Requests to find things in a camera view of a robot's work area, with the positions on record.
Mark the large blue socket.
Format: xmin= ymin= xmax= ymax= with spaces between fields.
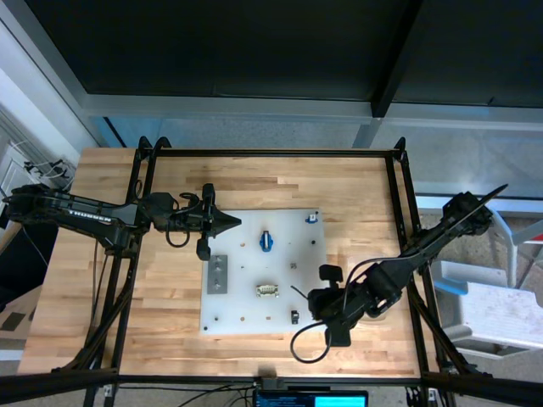
xmin=257 ymin=230 xmax=276 ymax=254

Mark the blue laptop screen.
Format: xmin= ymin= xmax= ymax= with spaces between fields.
xmin=253 ymin=389 xmax=369 ymax=407

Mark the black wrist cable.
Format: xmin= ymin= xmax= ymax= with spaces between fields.
xmin=290 ymin=321 xmax=336 ymax=365

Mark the white and black cable bundle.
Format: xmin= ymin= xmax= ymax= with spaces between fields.
xmin=20 ymin=159 xmax=71 ymax=180

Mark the clear plastic tub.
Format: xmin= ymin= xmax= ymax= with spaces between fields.
xmin=347 ymin=249 xmax=411 ymax=327

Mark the black metal frame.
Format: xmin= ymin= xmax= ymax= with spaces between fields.
xmin=0 ymin=135 xmax=543 ymax=407

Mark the white metal tube frame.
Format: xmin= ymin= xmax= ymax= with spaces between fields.
xmin=487 ymin=207 xmax=543 ymax=293

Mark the white plastic stool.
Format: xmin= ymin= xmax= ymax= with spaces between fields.
xmin=432 ymin=259 xmax=543 ymax=361

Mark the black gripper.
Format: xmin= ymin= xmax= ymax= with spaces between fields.
xmin=186 ymin=182 xmax=243 ymax=261
xmin=308 ymin=264 xmax=368 ymax=348

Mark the white board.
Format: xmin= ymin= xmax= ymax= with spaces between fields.
xmin=199 ymin=207 xmax=336 ymax=338

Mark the grey metal plate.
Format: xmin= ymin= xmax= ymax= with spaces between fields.
xmin=206 ymin=254 xmax=230 ymax=295

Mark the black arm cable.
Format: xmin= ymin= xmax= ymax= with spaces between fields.
xmin=477 ymin=183 xmax=510 ymax=207
xmin=164 ymin=192 xmax=200 ymax=248

